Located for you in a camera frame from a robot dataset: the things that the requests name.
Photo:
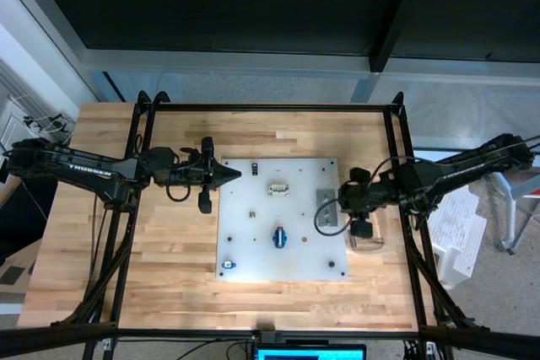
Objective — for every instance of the black aluminium frame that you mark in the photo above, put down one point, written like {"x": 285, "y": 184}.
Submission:
{"x": 270, "y": 106}

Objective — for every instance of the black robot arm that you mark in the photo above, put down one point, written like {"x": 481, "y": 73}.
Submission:
{"x": 464, "y": 165}
{"x": 93, "y": 170}

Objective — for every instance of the brown cardboard box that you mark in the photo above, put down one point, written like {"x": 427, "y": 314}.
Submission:
{"x": 17, "y": 254}

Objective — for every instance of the white plastic step stool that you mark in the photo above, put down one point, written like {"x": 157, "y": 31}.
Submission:
{"x": 455, "y": 242}

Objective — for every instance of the blue clamp mount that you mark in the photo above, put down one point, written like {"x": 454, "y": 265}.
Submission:
{"x": 286, "y": 238}

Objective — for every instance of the beige connector housing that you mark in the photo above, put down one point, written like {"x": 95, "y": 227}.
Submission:
{"x": 279, "y": 190}

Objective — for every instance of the small blue connector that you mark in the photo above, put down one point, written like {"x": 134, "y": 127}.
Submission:
{"x": 228, "y": 265}

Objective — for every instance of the small black camera box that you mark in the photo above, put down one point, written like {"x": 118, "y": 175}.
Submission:
{"x": 267, "y": 332}

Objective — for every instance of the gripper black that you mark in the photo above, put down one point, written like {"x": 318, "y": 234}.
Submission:
{"x": 363, "y": 200}
{"x": 206, "y": 174}

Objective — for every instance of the small black connector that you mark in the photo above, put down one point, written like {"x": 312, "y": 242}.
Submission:
{"x": 254, "y": 168}

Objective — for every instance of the grey metal stand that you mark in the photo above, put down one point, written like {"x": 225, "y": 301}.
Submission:
{"x": 511, "y": 225}

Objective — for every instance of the grey housing in blue clamp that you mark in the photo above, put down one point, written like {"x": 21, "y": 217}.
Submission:
{"x": 279, "y": 238}

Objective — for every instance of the grey metal bar with holes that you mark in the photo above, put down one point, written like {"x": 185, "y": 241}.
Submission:
{"x": 325, "y": 200}

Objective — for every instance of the white board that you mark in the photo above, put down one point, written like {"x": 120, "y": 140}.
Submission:
{"x": 261, "y": 259}

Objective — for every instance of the laptop screen with blue edge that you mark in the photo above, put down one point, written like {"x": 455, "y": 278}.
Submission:
{"x": 308, "y": 353}

